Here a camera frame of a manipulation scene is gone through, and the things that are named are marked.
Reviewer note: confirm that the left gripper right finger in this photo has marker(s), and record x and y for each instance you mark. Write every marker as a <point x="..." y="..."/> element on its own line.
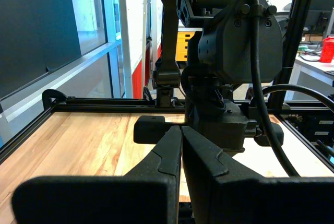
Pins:
<point x="261" y="200"/>

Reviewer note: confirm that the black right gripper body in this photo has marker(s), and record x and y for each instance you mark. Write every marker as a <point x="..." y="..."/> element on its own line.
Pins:
<point x="148" y="130"/>

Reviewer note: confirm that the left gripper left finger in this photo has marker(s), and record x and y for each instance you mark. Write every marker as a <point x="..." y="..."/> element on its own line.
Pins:
<point x="104" y="200"/>

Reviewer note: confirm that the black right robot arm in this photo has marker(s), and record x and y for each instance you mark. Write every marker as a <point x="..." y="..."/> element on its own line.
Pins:
<point x="235" y="51"/>

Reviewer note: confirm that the red plastic container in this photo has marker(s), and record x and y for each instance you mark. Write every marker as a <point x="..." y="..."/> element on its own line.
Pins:
<point x="327" y="51"/>

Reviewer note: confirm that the yellow drawer cabinet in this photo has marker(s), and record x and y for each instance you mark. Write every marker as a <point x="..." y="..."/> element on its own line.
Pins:
<point x="182" y="46"/>

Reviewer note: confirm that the white work desk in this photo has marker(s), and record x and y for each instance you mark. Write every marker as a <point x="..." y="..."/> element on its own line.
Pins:
<point x="310" y="64"/>

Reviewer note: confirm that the black computer monitor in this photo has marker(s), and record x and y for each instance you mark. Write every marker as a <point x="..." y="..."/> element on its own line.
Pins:
<point x="315" y="20"/>

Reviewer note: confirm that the black aluminium table frame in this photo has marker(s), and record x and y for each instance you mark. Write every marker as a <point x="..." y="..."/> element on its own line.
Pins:
<point x="104" y="102"/>

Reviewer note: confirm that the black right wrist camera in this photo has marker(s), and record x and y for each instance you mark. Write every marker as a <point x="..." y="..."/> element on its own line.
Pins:
<point x="229" y="138"/>

